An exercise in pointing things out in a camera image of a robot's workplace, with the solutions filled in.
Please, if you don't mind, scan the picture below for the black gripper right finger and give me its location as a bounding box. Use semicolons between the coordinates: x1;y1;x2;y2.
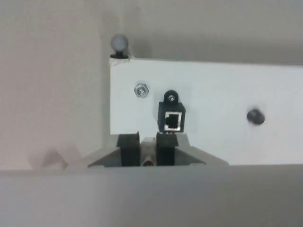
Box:
155;131;230;167

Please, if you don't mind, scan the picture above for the white task board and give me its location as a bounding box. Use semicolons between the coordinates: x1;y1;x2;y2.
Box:
109;33;303;166

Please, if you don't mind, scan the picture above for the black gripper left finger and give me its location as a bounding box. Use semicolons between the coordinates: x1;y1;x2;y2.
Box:
87;131;141;168

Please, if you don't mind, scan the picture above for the black round knob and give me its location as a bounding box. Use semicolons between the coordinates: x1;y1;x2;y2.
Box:
246;106;266;125

